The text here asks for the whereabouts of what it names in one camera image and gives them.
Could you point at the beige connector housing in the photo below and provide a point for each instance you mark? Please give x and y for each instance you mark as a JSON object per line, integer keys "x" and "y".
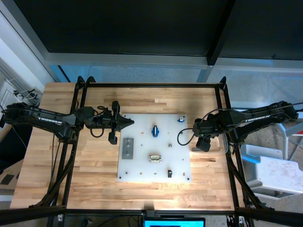
{"x": 155, "y": 158}

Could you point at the blue and white connector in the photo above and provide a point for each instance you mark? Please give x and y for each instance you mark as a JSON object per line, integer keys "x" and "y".
{"x": 180, "y": 119}

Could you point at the black table frame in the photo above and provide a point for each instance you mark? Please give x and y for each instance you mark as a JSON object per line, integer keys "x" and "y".
{"x": 151, "y": 84}

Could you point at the pale blue plastic bin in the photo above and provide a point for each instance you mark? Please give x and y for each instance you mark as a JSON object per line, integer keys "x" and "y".
{"x": 251, "y": 153}

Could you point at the grey aluminium holder plate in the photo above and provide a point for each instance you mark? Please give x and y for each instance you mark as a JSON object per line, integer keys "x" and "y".
{"x": 124, "y": 156}

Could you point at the blue screen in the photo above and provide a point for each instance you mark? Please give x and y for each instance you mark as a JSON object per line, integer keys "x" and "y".
{"x": 172, "y": 223}

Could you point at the black angled socket housing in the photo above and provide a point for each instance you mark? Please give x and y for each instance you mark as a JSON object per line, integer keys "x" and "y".
{"x": 170, "y": 173}

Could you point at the white task board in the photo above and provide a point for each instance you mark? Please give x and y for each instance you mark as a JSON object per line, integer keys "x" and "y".
{"x": 142, "y": 163}

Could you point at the black wall post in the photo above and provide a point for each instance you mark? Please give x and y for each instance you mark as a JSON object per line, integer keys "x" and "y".
{"x": 220, "y": 35}

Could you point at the white stained box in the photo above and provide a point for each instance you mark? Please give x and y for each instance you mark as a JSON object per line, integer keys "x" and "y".
{"x": 277, "y": 175}

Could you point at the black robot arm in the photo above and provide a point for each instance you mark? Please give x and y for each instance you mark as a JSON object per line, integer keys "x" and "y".
{"x": 47, "y": 118}
{"x": 255, "y": 118}

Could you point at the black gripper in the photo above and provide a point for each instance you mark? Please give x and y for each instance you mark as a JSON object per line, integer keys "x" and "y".
{"x": 204, "y": 128}
{"x": 114, "y": 123}

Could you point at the blue clamp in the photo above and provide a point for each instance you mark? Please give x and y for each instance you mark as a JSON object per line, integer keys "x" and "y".
{"x": 155, "y": 131}

